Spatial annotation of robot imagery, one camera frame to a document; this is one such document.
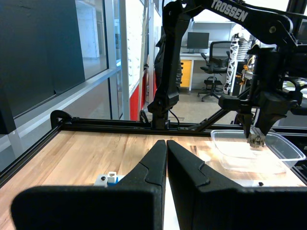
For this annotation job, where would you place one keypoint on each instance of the clear plastic tub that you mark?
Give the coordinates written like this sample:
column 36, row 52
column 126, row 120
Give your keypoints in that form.
column 239, row 155

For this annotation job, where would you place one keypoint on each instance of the black computer monitor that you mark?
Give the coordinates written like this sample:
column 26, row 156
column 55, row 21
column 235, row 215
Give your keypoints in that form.
column 197, row 40

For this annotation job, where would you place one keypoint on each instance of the small blue white connector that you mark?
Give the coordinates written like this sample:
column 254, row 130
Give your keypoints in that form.
column 111, row 177

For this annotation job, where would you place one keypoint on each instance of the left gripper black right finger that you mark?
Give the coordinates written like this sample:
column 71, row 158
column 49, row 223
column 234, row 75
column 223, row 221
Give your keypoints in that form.
column 239, row 208

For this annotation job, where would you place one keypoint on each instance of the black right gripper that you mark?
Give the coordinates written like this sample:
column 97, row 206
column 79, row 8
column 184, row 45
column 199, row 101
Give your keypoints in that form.
column 266, row 72

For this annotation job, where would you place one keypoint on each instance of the white lattice structure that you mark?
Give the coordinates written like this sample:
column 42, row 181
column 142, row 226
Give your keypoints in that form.
column 231, row 69

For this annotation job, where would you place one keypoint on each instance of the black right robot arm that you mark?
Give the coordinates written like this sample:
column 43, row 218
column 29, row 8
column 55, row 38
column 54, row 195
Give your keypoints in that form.
column 230, row 13

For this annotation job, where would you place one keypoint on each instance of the yellow drawer cabinet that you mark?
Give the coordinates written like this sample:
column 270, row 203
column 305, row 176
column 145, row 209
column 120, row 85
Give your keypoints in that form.
column 185, row 74

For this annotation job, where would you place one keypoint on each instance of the white desk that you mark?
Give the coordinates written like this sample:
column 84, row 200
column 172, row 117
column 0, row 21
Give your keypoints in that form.
column 195, row 55

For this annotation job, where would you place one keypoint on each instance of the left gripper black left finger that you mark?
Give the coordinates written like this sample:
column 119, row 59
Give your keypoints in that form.
column 96, row 208

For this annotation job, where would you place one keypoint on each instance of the grey aluminium window frame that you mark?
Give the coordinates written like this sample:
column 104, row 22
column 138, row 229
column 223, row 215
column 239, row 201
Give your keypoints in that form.
column 72, row 91

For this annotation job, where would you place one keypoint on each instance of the grey HAN10-E connector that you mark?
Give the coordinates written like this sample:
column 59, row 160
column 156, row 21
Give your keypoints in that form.
column 256, row 140

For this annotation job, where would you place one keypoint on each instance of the black aluminium frame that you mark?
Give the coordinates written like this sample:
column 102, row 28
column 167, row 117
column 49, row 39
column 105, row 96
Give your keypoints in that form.
column 108, row 123

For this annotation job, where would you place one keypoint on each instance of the white mounting board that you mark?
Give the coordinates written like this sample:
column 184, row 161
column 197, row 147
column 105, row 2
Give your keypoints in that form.
column 171, row 210

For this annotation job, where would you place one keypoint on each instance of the black office chair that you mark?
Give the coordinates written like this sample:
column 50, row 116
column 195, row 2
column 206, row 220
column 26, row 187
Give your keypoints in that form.
column 219, row 55

